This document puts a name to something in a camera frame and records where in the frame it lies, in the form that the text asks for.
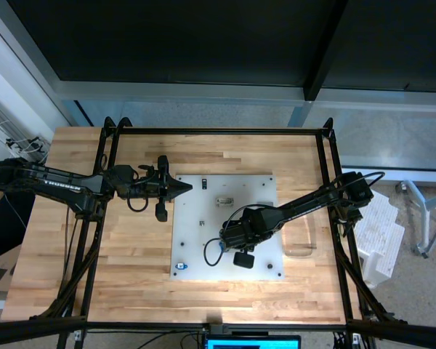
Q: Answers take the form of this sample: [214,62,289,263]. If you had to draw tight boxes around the screen with blue edge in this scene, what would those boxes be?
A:
[203,334,302,349]

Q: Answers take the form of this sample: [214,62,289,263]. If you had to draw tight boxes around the white board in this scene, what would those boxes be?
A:
[170,174,285,281]

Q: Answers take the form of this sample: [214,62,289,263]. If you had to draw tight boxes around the flat cardboard box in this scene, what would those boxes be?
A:
[0,243,23,292]

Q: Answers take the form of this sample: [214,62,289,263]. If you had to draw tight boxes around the grey metal stand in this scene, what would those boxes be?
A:
[395,180,436,260]

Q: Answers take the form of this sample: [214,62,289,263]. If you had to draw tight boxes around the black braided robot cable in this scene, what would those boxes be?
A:
[126,194,149,213]

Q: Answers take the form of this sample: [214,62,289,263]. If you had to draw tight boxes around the black aluminium frame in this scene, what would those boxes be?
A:
[0,116,436,349]

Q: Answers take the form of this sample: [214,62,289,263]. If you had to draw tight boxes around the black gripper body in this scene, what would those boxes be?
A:
[219,214,257,270]
[140,155,169,222]

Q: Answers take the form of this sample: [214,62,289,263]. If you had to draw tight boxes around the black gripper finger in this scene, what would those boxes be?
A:
[168,188,193,202]
[168,174,193,188]

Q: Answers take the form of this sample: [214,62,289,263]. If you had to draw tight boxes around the clear plastic tub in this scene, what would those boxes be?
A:
[281,213,318,259]

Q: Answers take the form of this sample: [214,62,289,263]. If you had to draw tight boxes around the white cables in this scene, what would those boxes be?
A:
[3,136,50,156]

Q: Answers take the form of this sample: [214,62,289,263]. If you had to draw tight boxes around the white stepped foam block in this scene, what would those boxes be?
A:
[352,196,406,290]

